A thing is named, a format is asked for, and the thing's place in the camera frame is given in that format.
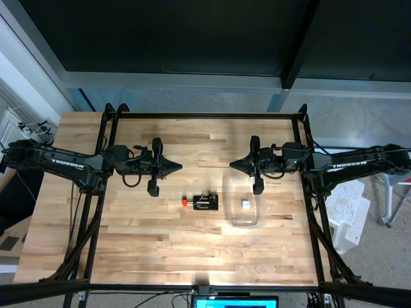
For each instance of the flat brown cardboard sheet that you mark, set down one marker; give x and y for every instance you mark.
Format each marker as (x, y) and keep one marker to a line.
(19, 227)

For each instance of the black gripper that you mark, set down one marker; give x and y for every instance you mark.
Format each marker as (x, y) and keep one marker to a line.
(261, 164)
(155, 167)

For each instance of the small white block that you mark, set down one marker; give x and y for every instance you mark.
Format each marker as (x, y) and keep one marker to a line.
(245, 204)

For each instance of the grey metal stand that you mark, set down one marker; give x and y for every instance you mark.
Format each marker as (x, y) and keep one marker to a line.
(388, 199)

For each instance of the black table-edge camera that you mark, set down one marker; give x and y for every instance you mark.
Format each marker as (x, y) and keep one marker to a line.
(204, 288)

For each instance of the black clamp with red knob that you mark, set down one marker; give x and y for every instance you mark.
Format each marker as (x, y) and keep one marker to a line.
(202, 205)

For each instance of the blue laptop screen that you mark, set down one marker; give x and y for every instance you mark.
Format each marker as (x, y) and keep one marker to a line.
(234, 303)

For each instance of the clear plastic tub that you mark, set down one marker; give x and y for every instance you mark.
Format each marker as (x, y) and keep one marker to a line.
(247, 221)

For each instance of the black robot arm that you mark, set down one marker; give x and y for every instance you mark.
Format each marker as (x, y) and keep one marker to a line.
(64, 160)
(346, 163)

